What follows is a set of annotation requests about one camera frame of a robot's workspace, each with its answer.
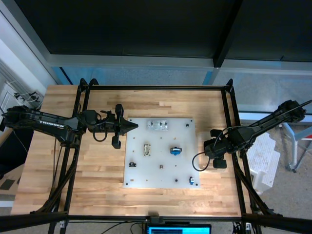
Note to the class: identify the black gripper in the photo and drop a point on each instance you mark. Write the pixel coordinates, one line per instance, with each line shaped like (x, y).
(107, 125)
(217, 146)

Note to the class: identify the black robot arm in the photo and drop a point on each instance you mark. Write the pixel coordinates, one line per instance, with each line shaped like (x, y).
(48, 123)
(263, 124)

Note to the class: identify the grey connector housing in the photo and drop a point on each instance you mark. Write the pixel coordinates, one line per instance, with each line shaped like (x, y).
(147, 150)

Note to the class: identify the blue black connector socket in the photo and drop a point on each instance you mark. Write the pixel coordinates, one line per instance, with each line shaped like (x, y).
(175, 151)

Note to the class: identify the aluminium block with posts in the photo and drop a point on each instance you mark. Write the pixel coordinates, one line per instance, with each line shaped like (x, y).
(157, 125)

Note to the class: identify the black clamp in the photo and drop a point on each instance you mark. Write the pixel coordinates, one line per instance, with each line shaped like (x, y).
(132, 164)

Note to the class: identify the small blue clamp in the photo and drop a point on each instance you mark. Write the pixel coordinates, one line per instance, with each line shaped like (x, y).
(192, 180)

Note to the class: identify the white foam packaging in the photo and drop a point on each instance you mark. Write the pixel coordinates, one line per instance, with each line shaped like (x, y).
(263, 165)

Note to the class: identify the white task board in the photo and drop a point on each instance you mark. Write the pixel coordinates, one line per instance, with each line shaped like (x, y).
(156, 175)

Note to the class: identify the grey metal stand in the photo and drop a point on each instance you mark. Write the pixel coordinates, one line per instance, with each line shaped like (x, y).
(294, 153)

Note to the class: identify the laptop screen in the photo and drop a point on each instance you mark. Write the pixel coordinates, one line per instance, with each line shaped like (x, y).
(178, 230)

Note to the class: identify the black pillar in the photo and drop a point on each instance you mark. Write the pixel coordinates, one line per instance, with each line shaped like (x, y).
(229, 34)

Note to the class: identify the black flat pad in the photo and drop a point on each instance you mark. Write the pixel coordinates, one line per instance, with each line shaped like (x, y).
(7, 184)

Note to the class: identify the silver frame bracket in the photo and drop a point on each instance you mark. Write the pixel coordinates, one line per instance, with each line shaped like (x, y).
(248, 226)
(62, 224)

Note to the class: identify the small black camera box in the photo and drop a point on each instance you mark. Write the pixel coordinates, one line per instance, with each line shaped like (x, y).
(154, 219)

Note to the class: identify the black metal frame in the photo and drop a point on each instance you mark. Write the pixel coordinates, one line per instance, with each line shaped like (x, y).
(34, 218)

